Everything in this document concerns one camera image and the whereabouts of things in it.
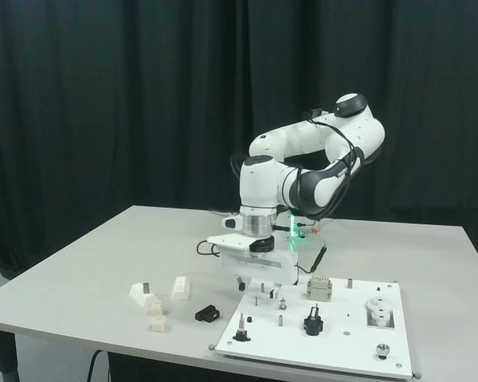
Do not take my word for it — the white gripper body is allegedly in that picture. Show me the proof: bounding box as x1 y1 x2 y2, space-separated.
220 248 299 287

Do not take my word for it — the black plug on round base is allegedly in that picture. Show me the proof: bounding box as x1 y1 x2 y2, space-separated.
302 306 323 335

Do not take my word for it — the white sloped peg holder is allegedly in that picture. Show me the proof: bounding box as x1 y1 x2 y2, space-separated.
170 275 191 300
127 283 159 306

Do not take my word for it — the beige multi-pin connector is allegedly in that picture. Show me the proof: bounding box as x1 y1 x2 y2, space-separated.
305 275 330 298

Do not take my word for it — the white mounting plate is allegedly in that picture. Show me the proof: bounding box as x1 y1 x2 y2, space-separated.
206 234 253 251

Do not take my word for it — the small black plug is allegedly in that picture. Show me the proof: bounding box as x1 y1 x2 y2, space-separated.
194 304 221 322

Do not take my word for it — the metal plug on black base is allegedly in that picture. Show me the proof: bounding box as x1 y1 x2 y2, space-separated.
233 313 251 342

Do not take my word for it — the white task board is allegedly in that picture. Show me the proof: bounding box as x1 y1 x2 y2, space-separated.
209 270 419 378

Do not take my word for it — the dark grey table leg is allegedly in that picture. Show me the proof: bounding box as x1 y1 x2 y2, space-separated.
0 326 17 382

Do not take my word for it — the black curtain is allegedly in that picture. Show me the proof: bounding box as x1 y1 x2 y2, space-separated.
0 0 478 279

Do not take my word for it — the silver flange ring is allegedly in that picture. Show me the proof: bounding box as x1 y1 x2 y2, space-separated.
241 212 272 236

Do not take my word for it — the thin black rod on wire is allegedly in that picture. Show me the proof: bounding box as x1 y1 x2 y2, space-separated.
296 226 327 275

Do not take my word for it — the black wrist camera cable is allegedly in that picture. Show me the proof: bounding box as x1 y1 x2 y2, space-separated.
197 239 223 258

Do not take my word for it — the black base cable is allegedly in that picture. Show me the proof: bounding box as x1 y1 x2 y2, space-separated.
298 206 339 236

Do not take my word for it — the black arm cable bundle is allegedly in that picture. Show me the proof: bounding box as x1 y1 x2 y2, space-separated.
229 107 362 220

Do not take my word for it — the black floor cable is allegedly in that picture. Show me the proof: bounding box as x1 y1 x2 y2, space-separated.
88 349 109 382

